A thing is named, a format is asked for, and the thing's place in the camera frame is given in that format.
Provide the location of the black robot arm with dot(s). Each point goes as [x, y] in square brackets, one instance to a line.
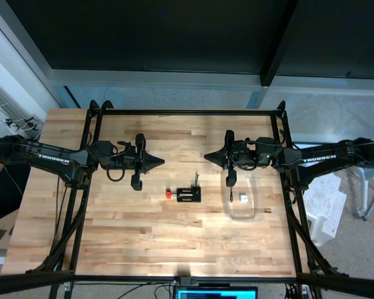
[318, 159]
[53, 157]

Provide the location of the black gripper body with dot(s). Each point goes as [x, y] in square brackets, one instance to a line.
[139, 162]
[243, 154]

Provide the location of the white plastic step stool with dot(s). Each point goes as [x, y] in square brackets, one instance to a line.
[324, 211]

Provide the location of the clear plastic container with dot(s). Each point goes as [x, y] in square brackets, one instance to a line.
[251, 199]

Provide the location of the small white block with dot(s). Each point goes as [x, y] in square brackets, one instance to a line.
[243, 198]

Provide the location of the black vise with red knob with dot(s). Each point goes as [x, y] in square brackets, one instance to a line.
[188, 194]

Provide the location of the laptop screen with blue edge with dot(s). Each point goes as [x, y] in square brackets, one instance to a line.
[215, 294]

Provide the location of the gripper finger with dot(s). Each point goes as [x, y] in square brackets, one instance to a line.
[220, 153]
[151, 164]
[220, 161]
[151, 158]

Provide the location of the grey metal chair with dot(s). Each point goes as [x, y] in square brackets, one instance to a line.
[363, 193]

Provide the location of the brown cardboard box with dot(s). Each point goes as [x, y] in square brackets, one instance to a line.
[4, 222]

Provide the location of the black metal frame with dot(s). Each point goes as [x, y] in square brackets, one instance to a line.
[187, 112]

